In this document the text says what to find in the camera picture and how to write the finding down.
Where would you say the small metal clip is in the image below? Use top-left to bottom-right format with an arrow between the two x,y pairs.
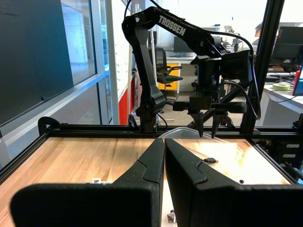
167,209 -> 177,223

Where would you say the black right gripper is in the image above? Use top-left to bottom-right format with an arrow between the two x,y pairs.
172,61 -> 247,140

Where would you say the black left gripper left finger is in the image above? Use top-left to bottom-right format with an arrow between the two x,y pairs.
10,138 -> 165,227

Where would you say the clear plastic tub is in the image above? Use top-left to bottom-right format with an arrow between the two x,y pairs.
157,127 -> 251,184

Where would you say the black metal frame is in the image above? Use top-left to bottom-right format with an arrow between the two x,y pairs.
0,0 -> 303,187

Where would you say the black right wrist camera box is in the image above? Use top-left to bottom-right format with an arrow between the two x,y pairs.
189,92 -> 213,111

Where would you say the yellow cabinet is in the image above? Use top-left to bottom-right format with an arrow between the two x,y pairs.
158,63 -> 179,92

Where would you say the green tape roll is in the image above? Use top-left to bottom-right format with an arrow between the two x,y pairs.
272,83 -> 291,91

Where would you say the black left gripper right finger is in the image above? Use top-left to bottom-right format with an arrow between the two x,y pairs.
165,139 -> 303,227

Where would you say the large black monitor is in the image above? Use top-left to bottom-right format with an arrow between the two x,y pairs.
269,26 -> 303,66

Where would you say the small black monitor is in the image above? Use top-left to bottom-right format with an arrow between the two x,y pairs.
173,36 -> 195,54

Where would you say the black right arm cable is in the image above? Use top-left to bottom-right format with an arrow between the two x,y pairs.
222,53 -> 261,120

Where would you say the black office chair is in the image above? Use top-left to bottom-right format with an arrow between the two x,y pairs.
155,47 -> 183,85

